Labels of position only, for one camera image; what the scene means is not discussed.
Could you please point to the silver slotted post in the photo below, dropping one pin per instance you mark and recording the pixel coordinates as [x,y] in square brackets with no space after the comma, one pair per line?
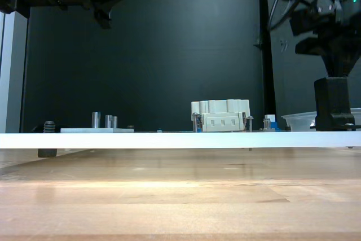
[108,121]

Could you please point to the beige connector housing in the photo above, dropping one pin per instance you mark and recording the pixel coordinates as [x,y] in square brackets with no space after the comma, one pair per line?
[220,108]

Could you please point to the clear plastic tub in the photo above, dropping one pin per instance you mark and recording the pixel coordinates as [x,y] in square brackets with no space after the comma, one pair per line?
[299,121]

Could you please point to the silver round peg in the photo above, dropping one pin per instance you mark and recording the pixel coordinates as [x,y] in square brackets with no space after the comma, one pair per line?
[96,119]

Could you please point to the black wall column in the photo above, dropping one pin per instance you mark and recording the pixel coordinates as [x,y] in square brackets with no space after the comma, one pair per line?
[266,69]

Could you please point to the silver housing screw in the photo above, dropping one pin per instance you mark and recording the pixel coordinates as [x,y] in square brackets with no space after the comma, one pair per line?
[194,119]
[249,118]

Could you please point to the white taskboard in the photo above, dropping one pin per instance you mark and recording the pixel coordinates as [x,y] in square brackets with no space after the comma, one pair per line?
[169,140]

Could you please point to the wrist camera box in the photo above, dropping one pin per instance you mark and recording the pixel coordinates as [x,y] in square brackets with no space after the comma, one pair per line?
[304,23]

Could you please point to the grey metal plate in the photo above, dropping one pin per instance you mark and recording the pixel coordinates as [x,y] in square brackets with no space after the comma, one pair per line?
[84,130]

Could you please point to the black USB socket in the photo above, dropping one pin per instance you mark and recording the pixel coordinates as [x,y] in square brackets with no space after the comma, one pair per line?
[332,102]

